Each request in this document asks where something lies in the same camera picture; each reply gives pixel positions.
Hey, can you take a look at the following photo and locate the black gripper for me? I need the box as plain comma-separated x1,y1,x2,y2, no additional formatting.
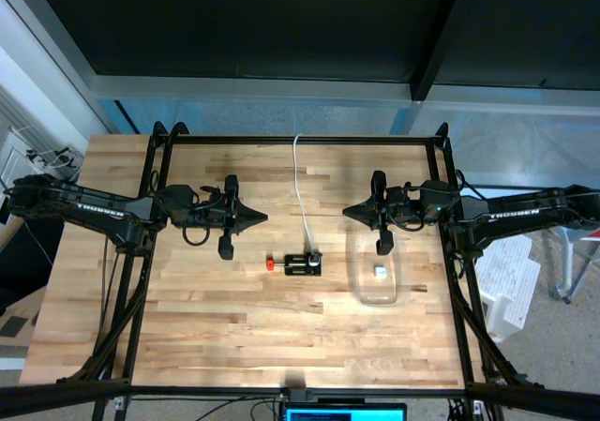
341,170,408,257
205,173,270,262

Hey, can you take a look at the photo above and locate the black clamp with orange knob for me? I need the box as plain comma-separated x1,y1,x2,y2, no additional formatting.
265,250,324,278

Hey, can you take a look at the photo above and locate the clear plastic tub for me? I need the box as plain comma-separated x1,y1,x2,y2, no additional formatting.
345,231,413,310

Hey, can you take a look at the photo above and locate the white plastic step stool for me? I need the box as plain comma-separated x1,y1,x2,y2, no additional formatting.
472,236,536,343

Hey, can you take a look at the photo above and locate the blue-edged laptop screen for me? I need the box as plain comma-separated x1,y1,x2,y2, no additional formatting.
279,401,408,421

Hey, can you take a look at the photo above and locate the grey metal stand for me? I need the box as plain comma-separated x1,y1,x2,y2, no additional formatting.
547,226,600,306

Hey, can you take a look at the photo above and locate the white receptacle cable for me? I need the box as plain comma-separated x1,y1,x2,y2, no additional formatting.
292,132,316,254

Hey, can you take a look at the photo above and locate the black aluminium frame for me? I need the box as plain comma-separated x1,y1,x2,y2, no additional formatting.
0,120,600,421

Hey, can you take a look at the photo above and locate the small black table camera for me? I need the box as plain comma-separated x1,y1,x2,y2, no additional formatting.
280,376,310,401

